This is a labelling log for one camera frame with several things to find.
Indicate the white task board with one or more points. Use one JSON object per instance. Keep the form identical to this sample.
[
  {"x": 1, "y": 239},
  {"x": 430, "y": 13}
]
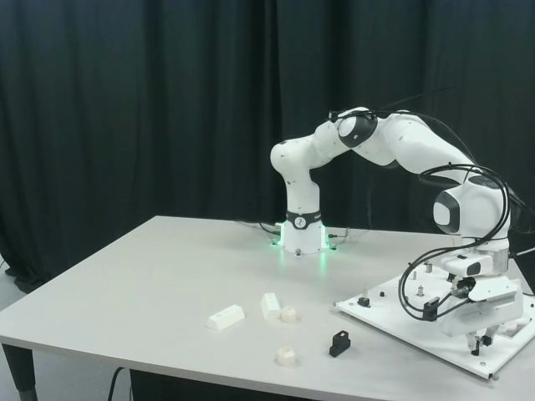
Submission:
[{"x": 388, "y": 326}]

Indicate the black D-SUB plug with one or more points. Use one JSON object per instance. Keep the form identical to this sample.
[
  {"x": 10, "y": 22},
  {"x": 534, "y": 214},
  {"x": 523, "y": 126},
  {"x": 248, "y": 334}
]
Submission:
[{"x": 338, "y": 344}]

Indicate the short white peg holder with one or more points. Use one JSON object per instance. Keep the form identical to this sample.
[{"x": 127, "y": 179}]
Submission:
[{"x": 269, "y": 304}]

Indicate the long white peg holder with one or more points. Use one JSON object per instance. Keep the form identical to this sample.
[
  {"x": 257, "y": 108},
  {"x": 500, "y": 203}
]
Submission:
[{"x": 225, "y": 318}]

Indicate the white small gear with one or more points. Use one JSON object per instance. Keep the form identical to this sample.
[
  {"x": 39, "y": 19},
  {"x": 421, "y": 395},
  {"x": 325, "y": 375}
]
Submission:
[
  {"x": 286, "y": 356},
  {"x": 288, "y": 314}
]

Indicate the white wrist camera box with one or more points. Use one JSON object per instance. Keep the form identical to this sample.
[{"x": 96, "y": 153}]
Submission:
[{"x": 468, "y": 265}]

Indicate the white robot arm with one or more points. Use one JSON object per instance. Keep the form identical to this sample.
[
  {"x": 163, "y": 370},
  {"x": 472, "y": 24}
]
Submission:
[{"x": 401, "y": 142}]

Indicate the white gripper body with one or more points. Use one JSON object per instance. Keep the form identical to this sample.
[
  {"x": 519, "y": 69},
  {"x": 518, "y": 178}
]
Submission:
[{"x": 485, "y": 313}]

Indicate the dark table leg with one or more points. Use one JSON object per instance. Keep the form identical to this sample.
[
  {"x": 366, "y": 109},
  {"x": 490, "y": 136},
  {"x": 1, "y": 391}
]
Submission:
[{"x": 18, "y": 372}]

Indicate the black curtain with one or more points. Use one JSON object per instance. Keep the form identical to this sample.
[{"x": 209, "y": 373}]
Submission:
[{"x": 125, "y": 104}]

